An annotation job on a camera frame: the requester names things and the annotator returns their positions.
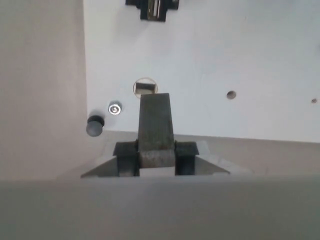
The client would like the white task board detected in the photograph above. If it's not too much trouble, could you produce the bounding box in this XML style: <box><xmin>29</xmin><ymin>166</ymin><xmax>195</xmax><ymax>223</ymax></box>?
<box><xmin>82</xmin><ymin>0</ymin><xmax>320</xmax><ymax>146</ymax></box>

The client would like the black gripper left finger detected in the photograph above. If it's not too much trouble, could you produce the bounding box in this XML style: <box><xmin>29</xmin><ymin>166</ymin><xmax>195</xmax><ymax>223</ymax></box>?
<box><xmin>80</xmin><ymin>141</ymin><xmax>140</xmax><ymax>179</ymax></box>

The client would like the largest metal square peg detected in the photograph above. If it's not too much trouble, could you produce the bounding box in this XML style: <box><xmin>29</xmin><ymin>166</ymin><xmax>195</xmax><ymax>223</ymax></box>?
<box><xmin>136</xmin><ymin>92</ymin><xmax>176</xmax><ymax>169</ymax></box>

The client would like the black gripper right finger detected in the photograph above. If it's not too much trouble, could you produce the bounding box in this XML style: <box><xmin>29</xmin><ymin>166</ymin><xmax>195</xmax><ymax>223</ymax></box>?
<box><xmin>174</xmin><ymin>141</ymin><xmax>231</xmax><ymax>176</ymax></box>

